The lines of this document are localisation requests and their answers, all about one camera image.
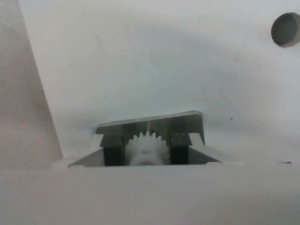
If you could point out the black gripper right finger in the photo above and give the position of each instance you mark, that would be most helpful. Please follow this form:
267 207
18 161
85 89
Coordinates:
179 152

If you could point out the white task board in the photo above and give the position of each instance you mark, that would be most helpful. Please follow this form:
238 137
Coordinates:
140 70

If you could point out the white small gear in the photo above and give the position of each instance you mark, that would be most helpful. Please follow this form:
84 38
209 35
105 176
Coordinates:
147 145

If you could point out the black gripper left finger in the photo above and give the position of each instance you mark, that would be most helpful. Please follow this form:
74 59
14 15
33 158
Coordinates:
112 152

